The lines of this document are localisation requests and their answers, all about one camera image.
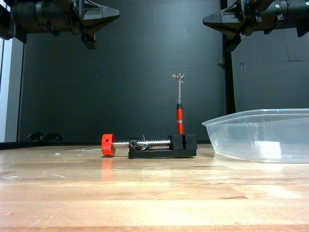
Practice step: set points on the red RCA socket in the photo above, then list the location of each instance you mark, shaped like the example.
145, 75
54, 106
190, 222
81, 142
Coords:
180, 128

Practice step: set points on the white foam block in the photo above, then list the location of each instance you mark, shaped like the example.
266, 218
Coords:
266, 149

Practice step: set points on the black clamp fixture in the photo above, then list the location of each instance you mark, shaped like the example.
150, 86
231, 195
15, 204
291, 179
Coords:
183, 145

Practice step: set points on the red round clamp knob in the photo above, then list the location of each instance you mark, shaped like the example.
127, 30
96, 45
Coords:
108, 145

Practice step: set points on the silver clamp screw with spring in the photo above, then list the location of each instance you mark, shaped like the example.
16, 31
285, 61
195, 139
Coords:
120, 144

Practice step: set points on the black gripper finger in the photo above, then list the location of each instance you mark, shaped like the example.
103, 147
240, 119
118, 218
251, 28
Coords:
101, 12
94, 25
228, 17
231, 29

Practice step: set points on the clear plastic tub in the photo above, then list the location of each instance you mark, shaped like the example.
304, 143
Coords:
229, 140

